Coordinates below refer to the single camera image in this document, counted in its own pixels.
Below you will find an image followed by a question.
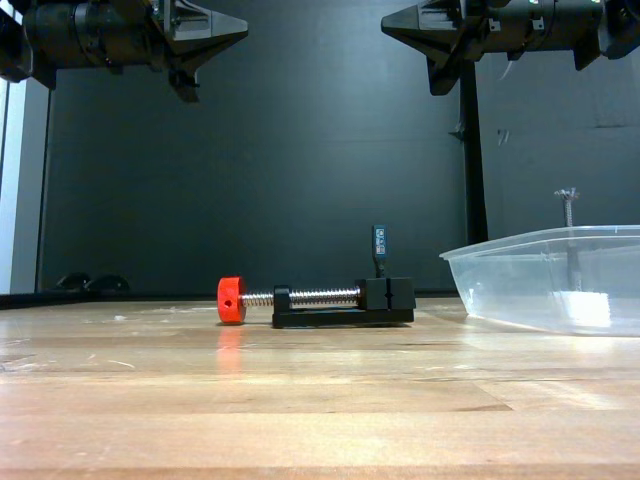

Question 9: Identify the clear plastic container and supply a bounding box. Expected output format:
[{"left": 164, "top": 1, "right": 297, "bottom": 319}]
[{"left": 438, "top": 224, "right": 640, "bottom": 338}]

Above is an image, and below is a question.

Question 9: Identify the black cable with frayed end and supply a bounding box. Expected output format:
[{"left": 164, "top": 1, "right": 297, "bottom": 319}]
[{"left": 552, "top": 186, "right": 585, "bottom": 297}]

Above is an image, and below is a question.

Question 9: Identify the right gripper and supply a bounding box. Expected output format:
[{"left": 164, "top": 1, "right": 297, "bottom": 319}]
[{"left": 380, "top": 0, "right": 494, "bottom": 97}]

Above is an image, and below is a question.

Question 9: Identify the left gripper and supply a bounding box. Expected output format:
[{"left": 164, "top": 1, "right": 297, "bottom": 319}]
[{"left": 148, "top": 0, "right": 250, "bottom": 104}]

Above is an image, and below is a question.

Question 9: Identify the black clamp with red knob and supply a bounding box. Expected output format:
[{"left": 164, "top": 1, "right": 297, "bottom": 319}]
[{"left": 216, "top": 224, "right": 418, "bottom": 330}]

